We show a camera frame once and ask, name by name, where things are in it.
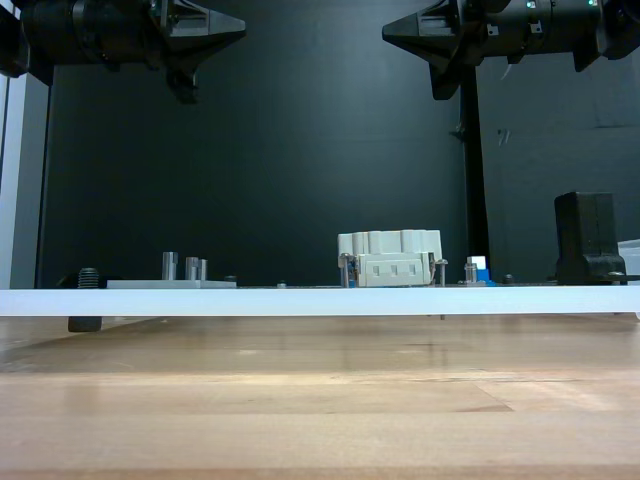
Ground grey multi-pin connector housing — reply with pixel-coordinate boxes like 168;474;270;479
336;228;444;289

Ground blue and white small connector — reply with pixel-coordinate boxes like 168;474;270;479
464;255;494;288

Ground black USB socket housing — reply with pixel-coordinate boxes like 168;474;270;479
547;190;631;287

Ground grey metal plate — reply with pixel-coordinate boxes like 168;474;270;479
105;278;238;291

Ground black threaded foot screw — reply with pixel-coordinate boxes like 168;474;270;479
67;266;103;334

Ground white task board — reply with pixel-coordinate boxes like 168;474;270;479
0;287;640;320

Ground clear plastic tub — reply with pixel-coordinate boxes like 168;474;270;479
617;240;640;279

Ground black vertical post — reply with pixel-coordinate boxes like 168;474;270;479
448;63;494;284

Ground grey aluminium window frame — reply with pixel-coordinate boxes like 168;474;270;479
0;69;51;290

